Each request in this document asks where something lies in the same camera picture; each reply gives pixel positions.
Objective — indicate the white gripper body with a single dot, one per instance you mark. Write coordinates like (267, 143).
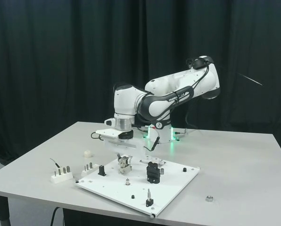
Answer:
(126, 147)

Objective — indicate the grey waterproof plug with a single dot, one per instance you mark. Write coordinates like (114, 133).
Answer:
(124, 162)

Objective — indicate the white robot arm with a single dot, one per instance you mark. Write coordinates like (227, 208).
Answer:
(159, 103)

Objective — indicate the white large gear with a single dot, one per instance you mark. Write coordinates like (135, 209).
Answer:
(148, 159)

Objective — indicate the metal BNC plug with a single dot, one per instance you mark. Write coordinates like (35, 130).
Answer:
(127, 182)

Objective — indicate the black D-SUB plug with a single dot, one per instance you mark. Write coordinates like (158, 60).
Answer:
(153, 173)

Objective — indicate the white medium gear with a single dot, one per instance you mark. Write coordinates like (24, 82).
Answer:
(157, 161)

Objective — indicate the small white cube holder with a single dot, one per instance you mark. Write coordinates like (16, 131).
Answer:
(88, 154)

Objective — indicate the short white peg holder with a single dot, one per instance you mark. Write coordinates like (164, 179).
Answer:
(89, 172)

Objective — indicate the thin metal round peg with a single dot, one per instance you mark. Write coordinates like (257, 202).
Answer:
(60, 171)
(86, 168)

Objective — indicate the white task board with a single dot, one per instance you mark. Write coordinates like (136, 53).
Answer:
(121, 195)

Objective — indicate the metal square peg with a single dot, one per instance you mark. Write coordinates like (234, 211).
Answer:
(68, 170)

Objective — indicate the long white peg holder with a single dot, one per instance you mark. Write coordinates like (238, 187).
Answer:
(61, 179)

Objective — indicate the metal nut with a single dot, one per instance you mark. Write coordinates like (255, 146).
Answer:
(209, 198)

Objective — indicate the black curtains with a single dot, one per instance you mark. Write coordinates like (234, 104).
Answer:
(60, 58)

